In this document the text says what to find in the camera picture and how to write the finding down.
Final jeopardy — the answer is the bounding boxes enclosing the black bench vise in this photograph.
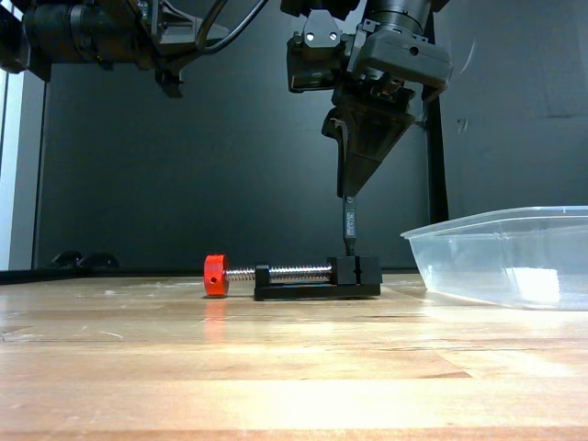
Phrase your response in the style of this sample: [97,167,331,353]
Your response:
[254,254,383,303]

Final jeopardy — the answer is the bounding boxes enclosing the threaded steel vise screw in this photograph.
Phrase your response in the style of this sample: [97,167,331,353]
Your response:
[268,261,333,282]

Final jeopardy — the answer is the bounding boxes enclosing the clear plastic tub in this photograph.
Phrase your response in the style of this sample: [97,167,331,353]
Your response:
[399,204,588,313]

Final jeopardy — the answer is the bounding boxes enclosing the steel coil spring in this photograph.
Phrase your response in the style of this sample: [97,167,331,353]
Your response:
[223,265,256,282]

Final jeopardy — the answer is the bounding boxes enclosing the orange vise knob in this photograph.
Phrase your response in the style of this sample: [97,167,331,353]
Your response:
[203,254,230,299]

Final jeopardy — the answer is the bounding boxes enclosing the black dome-shaped object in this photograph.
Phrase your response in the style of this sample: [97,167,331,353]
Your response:
[51,250,85,270]
[80,251,120,270]

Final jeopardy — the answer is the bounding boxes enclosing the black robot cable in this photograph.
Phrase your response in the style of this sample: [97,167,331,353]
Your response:
[194,0,271,54]

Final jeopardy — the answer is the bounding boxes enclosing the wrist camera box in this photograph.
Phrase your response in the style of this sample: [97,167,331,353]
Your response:
[287,8,348,96]

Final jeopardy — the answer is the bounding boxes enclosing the black frame rail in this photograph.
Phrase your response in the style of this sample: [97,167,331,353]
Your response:
[0,265,426,287]

